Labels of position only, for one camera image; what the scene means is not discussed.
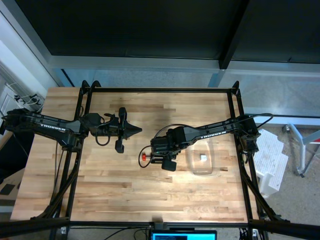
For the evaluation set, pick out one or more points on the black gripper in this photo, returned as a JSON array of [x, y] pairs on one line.
[[117, 128], [169, 165]]

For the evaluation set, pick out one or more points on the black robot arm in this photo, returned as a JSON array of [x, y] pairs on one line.
[[50, 125], [212, 131]]

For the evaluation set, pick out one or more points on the small white connector block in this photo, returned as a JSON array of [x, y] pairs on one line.
[[203, 157]]

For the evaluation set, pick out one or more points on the black clamp with orange knob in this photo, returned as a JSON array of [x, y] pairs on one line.
[[144, 157]]

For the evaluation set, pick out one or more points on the clear plastic tub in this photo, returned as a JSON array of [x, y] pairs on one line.
[[200, 167]]

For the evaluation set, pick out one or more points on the blue laptop screen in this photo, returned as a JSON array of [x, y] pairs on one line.
[[182, 236]]

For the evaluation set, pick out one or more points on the brown cardboard box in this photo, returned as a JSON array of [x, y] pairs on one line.
[[10, 178]]

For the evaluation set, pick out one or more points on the grey metal stand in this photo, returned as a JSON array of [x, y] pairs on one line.
[[302, 155]]

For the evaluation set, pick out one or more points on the black metal frame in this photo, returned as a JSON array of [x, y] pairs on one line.
[[160, 89]]

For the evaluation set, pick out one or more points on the small black camera box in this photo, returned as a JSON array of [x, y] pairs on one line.
[[160, 225]]

